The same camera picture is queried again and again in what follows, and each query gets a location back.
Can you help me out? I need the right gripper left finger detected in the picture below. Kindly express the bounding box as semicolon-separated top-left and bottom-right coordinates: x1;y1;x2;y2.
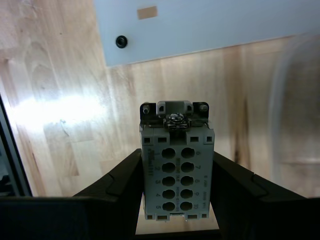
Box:
0;147;145;240

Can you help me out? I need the black frame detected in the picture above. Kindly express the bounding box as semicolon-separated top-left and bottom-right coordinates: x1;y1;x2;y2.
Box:
0;93;33;197

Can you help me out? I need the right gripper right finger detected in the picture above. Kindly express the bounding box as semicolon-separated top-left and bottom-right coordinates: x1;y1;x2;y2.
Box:
211;151;320;240

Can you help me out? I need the white task board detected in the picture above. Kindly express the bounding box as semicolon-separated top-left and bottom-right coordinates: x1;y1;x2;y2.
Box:
93;0;320;68

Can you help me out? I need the clear plastic container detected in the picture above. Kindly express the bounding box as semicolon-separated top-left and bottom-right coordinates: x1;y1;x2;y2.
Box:
269;32;320;198

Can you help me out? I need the beige many-pin connector top half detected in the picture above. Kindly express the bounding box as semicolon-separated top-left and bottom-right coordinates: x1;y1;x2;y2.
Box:
139;100;216;223

